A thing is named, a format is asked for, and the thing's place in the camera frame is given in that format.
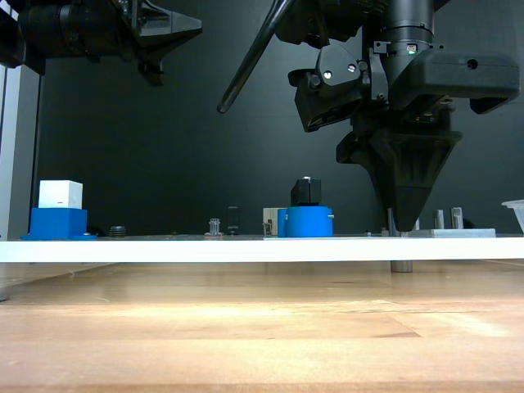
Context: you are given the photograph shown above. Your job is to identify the black plug block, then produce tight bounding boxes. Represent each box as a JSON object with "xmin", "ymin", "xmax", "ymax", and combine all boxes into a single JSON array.
[{"xmin": 289, "ymin": 175, "xmax": 322, "ymax": 206}]

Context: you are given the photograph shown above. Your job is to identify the grey metal block with pegs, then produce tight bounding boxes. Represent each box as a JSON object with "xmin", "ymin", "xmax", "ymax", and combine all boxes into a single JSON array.
[{"xmin": 409, "ymin": 207, "xmax": 497, "ymax": 239}]

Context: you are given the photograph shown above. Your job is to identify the blue round holder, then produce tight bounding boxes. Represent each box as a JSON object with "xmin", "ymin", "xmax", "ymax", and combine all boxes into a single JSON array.
[{"xmin": 277, "ymin": 204, "xmax": 336, "ymax": 238}]

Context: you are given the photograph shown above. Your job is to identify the beige connector housing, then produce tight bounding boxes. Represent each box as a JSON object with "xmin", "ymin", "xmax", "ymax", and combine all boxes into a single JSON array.
[{"xmin": 261, "ymin": 207, "xmax": 287, "ymax": 237}]

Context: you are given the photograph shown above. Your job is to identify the clear plastic tub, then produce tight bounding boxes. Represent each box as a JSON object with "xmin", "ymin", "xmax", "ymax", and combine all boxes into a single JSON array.
[{"xmin": 501, "ymin": 199, "xmax": 524, "ymax": 235}]

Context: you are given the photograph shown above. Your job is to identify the small black socket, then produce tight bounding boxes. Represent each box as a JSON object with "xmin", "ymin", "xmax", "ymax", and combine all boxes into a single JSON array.
[{"xmin": 227, "ymin": 206, "xmax": 242, "ymax": 235}]

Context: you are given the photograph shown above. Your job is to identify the white board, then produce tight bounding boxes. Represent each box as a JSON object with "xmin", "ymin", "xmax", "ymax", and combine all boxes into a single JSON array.
[{"xmin": 0, "ymin": 233, "xmax": 524, "ymax": 264}]

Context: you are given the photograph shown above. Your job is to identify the white cube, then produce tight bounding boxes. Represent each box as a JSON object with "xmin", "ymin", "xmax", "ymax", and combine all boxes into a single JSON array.
[{"xmin": 38, "ymin": 179, "xmax": 84, "ymax": 210}]

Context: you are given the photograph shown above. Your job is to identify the blue square holder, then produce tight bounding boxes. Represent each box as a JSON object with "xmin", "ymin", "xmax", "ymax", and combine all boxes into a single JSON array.
[{"xmin": 19, "ymin": 207, "xmax": 98, "ymax": 242}]

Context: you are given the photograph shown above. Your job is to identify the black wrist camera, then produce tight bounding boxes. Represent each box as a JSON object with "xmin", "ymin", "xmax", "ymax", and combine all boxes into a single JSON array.
[{"xmin": 287, "ymin": 43, "xmax": 368, "ymax": 133}]

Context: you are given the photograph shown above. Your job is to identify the grey aluminium post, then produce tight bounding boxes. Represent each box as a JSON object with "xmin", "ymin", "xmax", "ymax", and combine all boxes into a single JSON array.
[{"xmin": 0, "ymin": 65, "xmax": 42, "ymax": 241}]

